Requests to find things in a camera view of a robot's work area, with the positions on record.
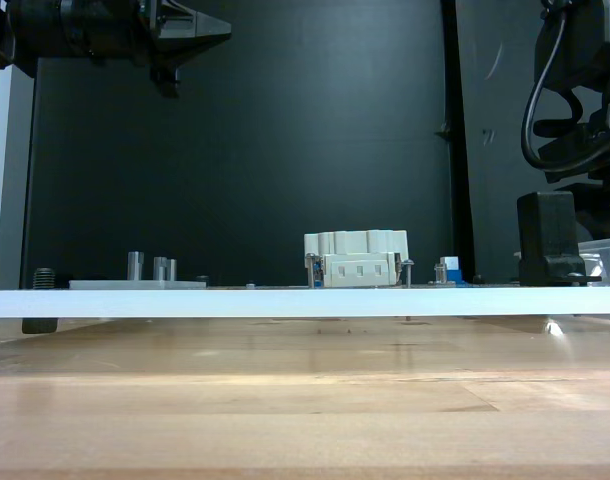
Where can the blue clamp with silver bar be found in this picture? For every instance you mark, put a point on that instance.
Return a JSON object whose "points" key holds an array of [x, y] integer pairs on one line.
{"points": [[316, 283]]}

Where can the beige connector hub socket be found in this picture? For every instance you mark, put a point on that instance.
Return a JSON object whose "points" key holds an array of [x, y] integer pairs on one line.
{"points": [[360, 270]]}

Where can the black connector housing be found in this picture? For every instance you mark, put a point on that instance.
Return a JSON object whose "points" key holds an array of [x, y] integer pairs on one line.
{"points": [[545, 235]]}

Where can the white mounting board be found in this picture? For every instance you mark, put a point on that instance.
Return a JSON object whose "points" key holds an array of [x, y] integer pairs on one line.
{"points": [[285, 303]]}

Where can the grey metal block with pegs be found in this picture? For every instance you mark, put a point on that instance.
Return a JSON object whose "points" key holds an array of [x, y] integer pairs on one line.
{"points": [[135, 285]]}

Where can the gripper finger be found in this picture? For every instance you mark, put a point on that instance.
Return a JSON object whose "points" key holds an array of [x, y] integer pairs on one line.
{"points": [[185, 35]]}

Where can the clear plastic tub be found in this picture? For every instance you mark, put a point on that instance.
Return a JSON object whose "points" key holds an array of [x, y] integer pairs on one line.
{"points": [[605, 260]]}

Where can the black socket head screw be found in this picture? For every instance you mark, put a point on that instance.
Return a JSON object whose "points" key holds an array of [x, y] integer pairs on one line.
{"points": [[44, 279]]}

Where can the black board foot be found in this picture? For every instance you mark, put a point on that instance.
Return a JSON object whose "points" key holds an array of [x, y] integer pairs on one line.
{"points": [[40, 326]]}

